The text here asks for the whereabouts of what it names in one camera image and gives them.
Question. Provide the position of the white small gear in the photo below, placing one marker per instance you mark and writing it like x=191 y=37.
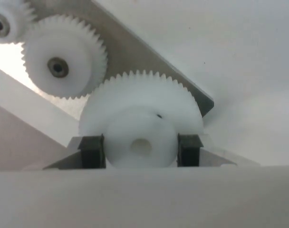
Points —
x=18 y=21

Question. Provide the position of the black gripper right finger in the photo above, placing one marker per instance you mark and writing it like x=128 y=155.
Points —
x=188 y=152

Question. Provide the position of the white large gear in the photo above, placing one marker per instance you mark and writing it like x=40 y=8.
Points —
x=139 y=107

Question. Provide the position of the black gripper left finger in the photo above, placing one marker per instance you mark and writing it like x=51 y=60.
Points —
x=92 y=152

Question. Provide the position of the white task board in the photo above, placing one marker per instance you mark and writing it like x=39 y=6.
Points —
x=230 y=59

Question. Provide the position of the white medium gear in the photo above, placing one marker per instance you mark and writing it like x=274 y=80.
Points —
x=63 y=47

